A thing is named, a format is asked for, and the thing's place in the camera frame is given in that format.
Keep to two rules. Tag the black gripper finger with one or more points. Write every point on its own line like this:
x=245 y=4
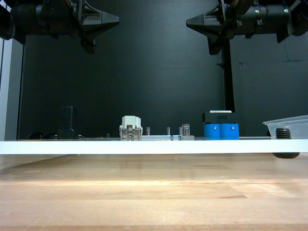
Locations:
x=98 y=30
x=207 y=19
x=211 y=30
x=106 y=19

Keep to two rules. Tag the black clamp connector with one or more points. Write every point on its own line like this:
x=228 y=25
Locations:
x=67 y=120

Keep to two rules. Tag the grey multi-pin connector housing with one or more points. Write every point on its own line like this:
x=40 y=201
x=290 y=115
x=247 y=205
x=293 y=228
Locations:
x=130 y=122

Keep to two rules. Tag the small metal connector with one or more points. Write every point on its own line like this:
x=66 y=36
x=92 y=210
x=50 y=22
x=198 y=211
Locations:
x=186 y=137

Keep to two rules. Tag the clear plastic tub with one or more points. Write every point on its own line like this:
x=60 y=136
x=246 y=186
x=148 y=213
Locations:
x=298 y=125

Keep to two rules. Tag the black set screw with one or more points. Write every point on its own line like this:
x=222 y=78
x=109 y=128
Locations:
x=283 y=133

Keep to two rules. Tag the aluminium bar with screws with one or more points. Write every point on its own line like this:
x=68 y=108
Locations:
x=156 y=137

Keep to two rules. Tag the white task board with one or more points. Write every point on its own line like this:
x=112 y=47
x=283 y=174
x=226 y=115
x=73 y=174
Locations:
x=154 y=146

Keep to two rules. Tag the black rubber board foot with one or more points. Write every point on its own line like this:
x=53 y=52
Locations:
x=286 y=155

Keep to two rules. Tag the black vertical wall post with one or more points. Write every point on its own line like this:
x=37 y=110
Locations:
x=228 y=84

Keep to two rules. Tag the grey aluminium partition post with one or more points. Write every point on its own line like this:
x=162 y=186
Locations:
x=12 y=96

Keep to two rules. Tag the blue and black socket mount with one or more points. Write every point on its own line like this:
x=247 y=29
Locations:
x=221 y=131

